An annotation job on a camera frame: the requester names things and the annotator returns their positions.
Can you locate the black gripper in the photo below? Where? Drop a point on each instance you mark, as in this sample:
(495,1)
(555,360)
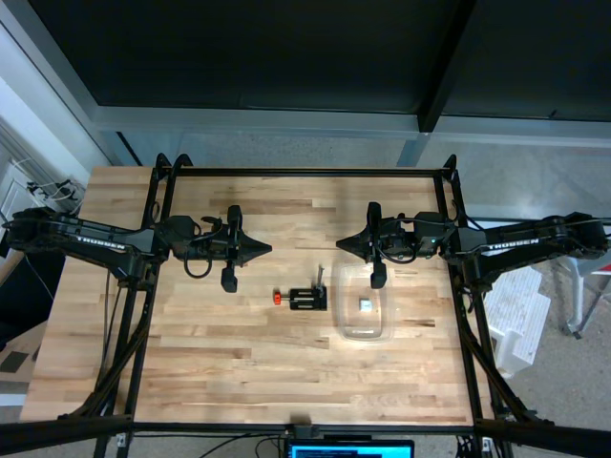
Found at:
(391,241)
(210,245)

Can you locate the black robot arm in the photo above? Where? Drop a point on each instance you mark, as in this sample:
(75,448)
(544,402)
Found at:
(95,238)
(511,245)

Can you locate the clear plastic container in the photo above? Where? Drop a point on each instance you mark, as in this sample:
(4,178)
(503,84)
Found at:
(348,324)

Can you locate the thin gray strip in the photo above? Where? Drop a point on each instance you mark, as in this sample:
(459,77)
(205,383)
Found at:
(320,279)

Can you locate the small white square part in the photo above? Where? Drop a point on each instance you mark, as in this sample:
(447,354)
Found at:
(366,305)

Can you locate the black clamp with orange knob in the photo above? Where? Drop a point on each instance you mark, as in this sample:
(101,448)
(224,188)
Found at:
(305,299)

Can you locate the laptop with blue screen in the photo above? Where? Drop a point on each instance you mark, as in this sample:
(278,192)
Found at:
(348,451)

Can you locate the brown cardboard box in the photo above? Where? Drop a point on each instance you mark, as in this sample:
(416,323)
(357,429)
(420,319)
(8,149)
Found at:
(28,341)

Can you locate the black metal frame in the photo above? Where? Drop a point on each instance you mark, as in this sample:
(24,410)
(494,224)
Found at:
(310,171)

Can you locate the black camera bracket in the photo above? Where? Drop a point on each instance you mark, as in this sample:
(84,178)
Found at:
(303,430)

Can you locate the gray metal chair frame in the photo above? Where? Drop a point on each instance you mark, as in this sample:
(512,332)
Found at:
(576,286)

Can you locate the small white frame bracket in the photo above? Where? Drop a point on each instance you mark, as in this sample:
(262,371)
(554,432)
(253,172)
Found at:
(122,440)
(487,444)

